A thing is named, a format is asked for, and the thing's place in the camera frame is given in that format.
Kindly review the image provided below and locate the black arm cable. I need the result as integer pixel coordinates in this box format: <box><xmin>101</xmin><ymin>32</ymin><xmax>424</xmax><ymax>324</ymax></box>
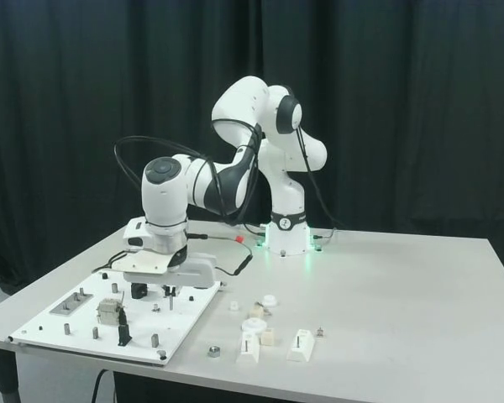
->
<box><xmin>112</xmin><ymin>118</ymin><xmax>339</xmax><ymax>244</ymax></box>

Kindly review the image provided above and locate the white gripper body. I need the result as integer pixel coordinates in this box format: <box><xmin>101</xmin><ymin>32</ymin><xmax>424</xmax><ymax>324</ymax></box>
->
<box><xmin>123</xmin><ymin>253</ymin><xmax>218</xmax><ymax>290</ymax></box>

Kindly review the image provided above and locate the black table leg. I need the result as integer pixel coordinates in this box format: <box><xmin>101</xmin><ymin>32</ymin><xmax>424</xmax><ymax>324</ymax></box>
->
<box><xmin>0</xmin><ymin>344</ymin><xmax>21</xmax><ymax>403</ymax></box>

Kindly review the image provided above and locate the black hanging cable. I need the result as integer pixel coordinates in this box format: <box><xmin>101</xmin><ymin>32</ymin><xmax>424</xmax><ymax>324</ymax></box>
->
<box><xmin>89</xmin><ymin>368</ymin><xmax>111</xmax><ymax>403</ymax></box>

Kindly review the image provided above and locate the black rod with red tag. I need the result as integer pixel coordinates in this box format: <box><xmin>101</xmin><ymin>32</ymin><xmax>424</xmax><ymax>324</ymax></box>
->
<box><xmin>186</xmin><ymin>233</ymin><xmax>254</xmax><ymax>276</ymax></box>

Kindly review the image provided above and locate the white task board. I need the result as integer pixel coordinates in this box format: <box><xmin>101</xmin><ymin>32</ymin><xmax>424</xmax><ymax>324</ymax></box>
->
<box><xmin>7</xmin><ymin>268</ymin><xmax>228</xmax><ymax>369</ymax></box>

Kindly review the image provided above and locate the black plug with short cable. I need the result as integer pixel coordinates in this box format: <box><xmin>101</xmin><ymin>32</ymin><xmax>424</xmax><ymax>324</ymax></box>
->
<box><xmin>116</xmin><ymin>296</ymin><xmax>132</xmax><ymax>348</ymax></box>

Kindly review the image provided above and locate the flat white mounting plate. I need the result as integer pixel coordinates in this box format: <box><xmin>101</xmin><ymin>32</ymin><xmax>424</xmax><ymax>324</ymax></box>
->
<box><xmin>110</xmin><ymin>250</ymin><xmax>174</xmax><ymax>273</ymax></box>

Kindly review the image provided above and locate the white peg holder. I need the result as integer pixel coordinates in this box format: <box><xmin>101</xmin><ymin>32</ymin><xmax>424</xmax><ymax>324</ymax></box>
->
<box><xmin>286</xmin><ymin>328</ymin><xmax>318</xmax><ymax>362</ymax></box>
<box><xmin>235</xmin><ymin>329</ymin><xmax>262</xmax><ymax>364</ymax></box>

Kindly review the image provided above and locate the white large gear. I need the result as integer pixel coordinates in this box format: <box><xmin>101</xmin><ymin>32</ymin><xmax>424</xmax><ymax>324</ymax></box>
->
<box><xmin>242</xmin><ymin>317</ymin><xmax>265</xmax><ymax>336</ymax></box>

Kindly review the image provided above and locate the black curtain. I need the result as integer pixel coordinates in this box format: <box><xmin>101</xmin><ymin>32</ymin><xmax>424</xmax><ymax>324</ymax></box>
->
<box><xmin>0</xmin><ymin>0</ymin><xmax>504</xmax><ymax>290</ymax></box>

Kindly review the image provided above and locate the beige metal waterproof plug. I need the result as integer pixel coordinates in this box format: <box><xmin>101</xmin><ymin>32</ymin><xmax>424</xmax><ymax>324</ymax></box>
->
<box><xmin>95</xmin><ymin>297</ymin><xmax>123</xmax><ymax>327</ymax></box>

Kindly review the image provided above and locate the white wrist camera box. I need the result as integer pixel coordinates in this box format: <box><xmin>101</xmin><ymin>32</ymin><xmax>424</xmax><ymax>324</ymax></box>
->
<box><xmin>122</xmin><ymin>217</ymin><xmax>153</xmax><ymax>254</ymax></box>

